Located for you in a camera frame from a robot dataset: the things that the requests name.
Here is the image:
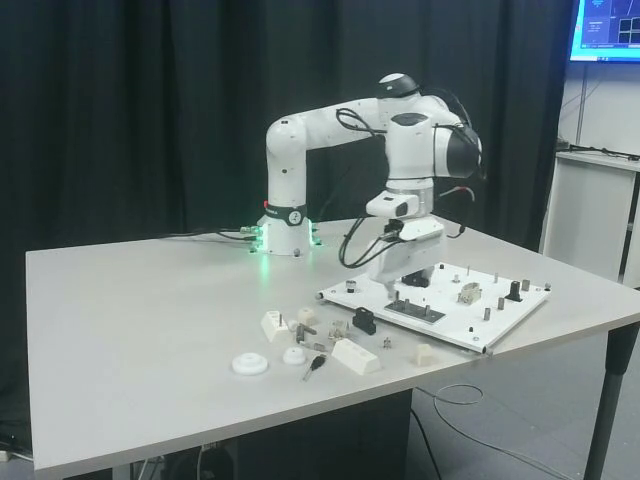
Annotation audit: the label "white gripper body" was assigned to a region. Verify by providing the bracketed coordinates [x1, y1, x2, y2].
[368, 230, 448, 287]

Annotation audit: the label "white peg holder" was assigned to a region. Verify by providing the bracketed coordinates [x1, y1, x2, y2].
[330, 338, 384, 376]
[260, 309, 294, 344]

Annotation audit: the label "black D-SUB plug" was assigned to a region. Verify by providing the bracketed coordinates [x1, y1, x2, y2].
[351, 306, 378, 338]

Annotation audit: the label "white task board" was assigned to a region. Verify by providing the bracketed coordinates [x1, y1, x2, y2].
[314, 259, 552, 357]

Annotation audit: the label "black USB plug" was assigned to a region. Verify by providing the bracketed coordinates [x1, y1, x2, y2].
[300, 353, 329, 384]

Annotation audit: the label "white large gear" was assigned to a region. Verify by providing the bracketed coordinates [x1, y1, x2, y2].
[230, 351, 272, 377]

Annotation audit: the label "white cabinet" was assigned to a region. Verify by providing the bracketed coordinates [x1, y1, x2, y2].
[539, 149, 640, 290]

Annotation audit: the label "black table leg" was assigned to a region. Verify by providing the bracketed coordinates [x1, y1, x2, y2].
[583, 326, 637, 480]

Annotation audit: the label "blue monitor screen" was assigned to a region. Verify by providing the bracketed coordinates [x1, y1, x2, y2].
[568, 0, 640, 64]

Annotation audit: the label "black curtain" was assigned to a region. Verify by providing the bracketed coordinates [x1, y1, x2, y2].
[0, 0, 577, 281]

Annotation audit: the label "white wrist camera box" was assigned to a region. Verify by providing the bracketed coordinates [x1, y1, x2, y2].
[365, 193, 421, 218]

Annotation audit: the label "black camera cable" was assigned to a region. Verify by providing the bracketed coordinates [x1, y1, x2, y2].
[339, 215, 402, 269]

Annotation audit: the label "grey cable on floor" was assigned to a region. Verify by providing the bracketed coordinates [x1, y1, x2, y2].
[411, 381, 592, 480]

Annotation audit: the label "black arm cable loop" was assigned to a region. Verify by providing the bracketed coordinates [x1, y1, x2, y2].
[335, 105, 397, 139]

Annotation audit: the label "black cable along wrist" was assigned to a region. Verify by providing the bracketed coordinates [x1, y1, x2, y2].
[431, 88, 487, 183]

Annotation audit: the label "black cables at arm foot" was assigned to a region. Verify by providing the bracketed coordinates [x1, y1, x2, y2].
[163, 225, 264, 244]

